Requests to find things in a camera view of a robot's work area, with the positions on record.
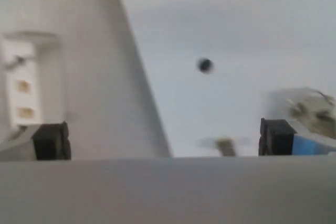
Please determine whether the white task board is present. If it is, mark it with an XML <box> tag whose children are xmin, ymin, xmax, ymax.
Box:
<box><xmin>112</xmin><ymin>0</ymin><xmax>336</xmax><ymax>158</ymax></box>

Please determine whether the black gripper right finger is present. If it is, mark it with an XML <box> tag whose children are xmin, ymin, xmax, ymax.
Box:
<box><xmin>258</xmin><ymin>117</ymin><xmax>336</xmax><ymax>157</ymax></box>

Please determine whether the metal square peg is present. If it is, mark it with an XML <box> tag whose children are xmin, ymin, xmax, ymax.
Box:
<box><xmin>215</xmin><ymin>136</ymin><xmax>238</xmax><ymax>157</ymax></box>

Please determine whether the white peg holder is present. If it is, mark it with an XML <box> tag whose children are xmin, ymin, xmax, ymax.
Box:
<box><xmin>0</xmin><ymin>31</ymin><xmax>65</xmax><ymax>133</ymax></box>

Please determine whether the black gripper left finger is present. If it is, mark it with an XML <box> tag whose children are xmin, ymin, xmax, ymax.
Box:
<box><xmin>0</xmin><ymin>121</ymin><xmax>72</xmax><ymax>161</ymax></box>

